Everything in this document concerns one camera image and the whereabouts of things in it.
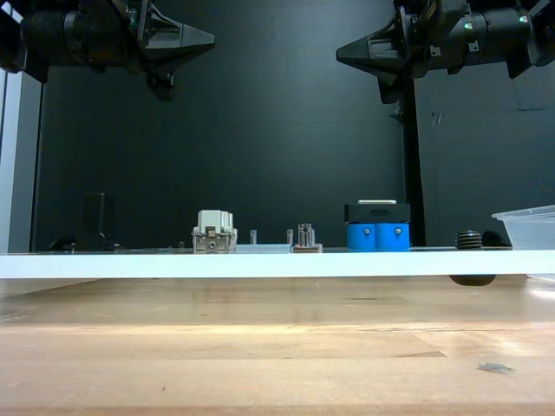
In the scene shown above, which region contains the black D-sub connector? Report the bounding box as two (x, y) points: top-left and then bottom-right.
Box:
(343, 198), (413, 225)

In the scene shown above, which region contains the black clamp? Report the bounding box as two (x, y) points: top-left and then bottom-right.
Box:
(80, 192), (122, 252)

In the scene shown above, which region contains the grey connector housing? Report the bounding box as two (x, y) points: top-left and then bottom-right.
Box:
(190, 210), (239, 255)

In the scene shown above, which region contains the clear bar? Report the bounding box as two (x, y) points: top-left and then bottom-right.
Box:
(236, 244), (292, 255)

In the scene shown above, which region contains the white board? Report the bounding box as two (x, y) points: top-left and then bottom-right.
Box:
(0, 247), (555, 281)

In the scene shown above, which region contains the clear plastic tub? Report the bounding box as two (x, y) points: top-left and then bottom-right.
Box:
(491, 205), (555, 281)

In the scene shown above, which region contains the black round foot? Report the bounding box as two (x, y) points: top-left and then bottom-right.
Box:
(447, 274), (498, 288)

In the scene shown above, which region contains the black wall post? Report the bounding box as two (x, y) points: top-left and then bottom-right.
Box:
(388, 75), (428, 249)

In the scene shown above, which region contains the grey window frame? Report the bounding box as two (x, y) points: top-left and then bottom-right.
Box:
(0, 67), (43, 255)

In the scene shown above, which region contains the blue connector mount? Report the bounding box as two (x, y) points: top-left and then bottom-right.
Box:
(346, 221), (411, 252)

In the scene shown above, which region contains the black aluminium frame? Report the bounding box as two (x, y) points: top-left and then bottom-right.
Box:
(32, 231), (515, 254)

